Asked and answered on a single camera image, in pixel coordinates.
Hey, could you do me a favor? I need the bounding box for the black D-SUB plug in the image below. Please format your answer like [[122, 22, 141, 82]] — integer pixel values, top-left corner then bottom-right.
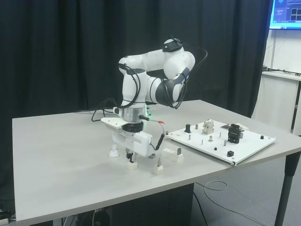
[[227, 123, 243, 144]]

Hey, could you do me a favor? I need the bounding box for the white small peg holder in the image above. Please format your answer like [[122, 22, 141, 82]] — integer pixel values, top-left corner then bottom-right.
[[152, 164, 165, 175]]

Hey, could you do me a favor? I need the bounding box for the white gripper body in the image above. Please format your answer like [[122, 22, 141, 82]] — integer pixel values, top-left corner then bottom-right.
[[111, 130, 152, 158]]

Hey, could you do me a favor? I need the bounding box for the grey floor cable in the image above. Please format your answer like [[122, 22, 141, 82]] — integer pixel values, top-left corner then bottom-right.
[[203, 180, 283, 221]]

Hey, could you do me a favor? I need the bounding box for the black table leg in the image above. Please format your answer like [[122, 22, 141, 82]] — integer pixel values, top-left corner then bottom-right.
[[275, 153, 296, 226]]

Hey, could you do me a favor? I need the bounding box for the blue screen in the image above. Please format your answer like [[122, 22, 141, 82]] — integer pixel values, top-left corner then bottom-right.
[[269, 0, 301, 30]]

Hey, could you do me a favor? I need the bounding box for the white cabinet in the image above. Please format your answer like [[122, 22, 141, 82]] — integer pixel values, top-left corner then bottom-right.
[[253, 69, 301, 136]]

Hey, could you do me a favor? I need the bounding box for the black base cable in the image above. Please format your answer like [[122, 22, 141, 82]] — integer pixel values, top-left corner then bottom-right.
[[79, 107, 102, 113]]

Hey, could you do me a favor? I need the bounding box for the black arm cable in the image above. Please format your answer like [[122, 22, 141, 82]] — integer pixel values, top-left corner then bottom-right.
[[91, 37, 209, 123]]

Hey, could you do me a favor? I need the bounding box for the white long peg holder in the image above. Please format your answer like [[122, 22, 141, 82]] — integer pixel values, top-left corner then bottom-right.
[[160, 147, 184, 162]]

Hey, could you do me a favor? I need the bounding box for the black curtain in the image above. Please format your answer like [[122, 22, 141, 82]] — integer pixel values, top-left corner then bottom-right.
[[0, 0, 275, 212]]

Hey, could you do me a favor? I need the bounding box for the white task board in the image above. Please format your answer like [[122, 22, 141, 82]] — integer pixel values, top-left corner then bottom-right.
[[164, 119, 276, 166]]

